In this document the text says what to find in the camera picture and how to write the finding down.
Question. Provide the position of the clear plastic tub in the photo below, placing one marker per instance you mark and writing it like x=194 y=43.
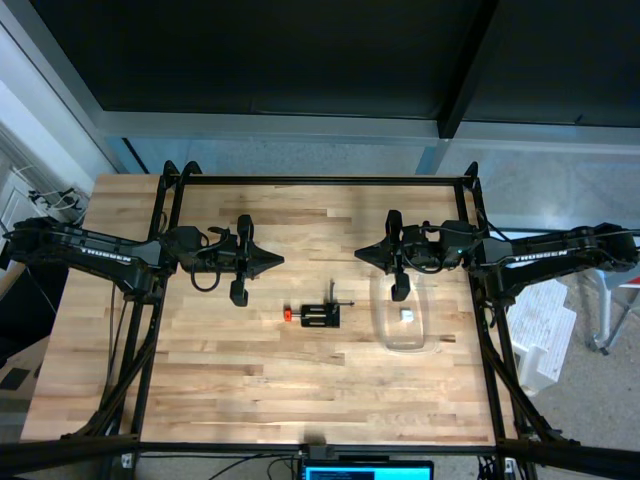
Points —
x=395 y=335

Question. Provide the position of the black clamp with orange knob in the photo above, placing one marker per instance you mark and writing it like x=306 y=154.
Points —
x=320 y=316

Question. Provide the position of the blue laptop screen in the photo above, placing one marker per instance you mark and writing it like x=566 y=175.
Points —
x=365 y=472

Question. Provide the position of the black metal frame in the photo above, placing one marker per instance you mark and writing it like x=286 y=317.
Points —
x=320 y=179

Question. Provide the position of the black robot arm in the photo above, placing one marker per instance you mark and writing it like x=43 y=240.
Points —
x=100 y=250
x=540 y=257

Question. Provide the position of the small white connector block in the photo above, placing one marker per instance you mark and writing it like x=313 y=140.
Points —
x=407 y=315

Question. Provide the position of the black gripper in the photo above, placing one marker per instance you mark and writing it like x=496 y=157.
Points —
x=410 y=247
x=235 y=257

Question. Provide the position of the grey metal stand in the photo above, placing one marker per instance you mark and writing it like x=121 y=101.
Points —
x=604 y=310

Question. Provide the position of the small black camera box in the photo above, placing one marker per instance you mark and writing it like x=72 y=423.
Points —
x=320 y=450

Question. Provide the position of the brown cardboard box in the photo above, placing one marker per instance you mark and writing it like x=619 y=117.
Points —
x=20 y=357

